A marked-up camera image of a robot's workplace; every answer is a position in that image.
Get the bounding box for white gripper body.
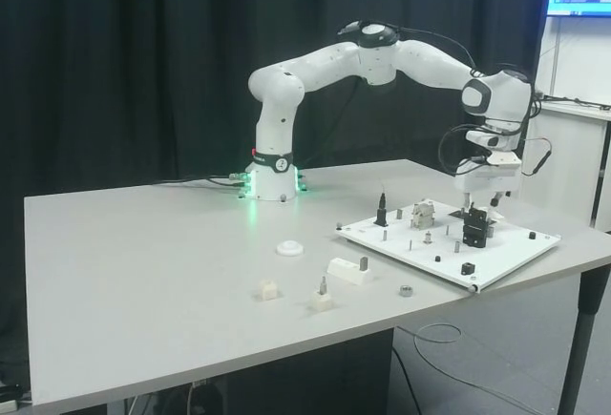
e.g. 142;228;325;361
453;166;520;196

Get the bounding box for white large gear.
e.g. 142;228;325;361
276;239;305;259

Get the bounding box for flat white mounting plate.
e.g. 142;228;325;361
486;151;521;169

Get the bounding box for black D-SUB plug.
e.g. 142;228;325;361
461;206;489;248

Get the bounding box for white task board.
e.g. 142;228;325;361
333;198;560;296

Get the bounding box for white cabinet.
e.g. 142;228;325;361
517;94;611;235

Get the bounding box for long white holder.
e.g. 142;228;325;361
327;256;374;286

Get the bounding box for black table leg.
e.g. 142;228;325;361
557;266;603;415

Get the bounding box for white peg holder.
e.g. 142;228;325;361
308;292;333;314

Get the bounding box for small white cube holder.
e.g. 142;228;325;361
251;279;281;301

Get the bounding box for black control cabinet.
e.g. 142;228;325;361
209;327;396;415

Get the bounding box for black curtains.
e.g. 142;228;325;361
0;0;559;402

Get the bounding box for small white camera box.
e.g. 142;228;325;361
465;129;510;149

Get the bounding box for grey floor cable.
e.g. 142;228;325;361
412;322;562;411

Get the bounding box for black floor cable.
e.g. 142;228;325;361
391;345;424;415

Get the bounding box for black base cable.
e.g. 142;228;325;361
157;174;252;190

